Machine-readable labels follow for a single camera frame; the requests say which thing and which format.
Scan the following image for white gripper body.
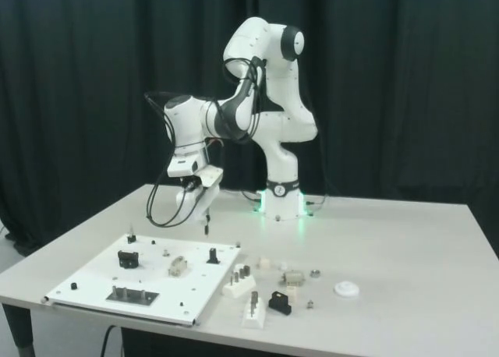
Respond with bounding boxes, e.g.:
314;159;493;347
174;185;219;222

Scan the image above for white large gear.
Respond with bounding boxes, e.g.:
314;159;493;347
334;280;360;298

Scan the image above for black table leg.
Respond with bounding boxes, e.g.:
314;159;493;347
2;302;33;357

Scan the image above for black D-SUB plug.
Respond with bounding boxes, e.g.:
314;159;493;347
267;290;293;316

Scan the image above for white task board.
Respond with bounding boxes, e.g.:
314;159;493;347
41;233;242;329

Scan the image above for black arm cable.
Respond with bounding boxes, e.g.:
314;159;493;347
143;56;271;228

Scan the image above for white square peg holder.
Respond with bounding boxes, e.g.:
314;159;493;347
221;274;257;300

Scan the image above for black curtain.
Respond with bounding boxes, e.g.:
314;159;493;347
0;0;499;256

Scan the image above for black base cable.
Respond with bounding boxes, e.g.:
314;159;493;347
239;189;267;204

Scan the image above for grey waterproof plug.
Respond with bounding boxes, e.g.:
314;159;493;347
278;270;306;288

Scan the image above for white round peg holder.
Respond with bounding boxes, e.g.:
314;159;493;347
241;304;268;330

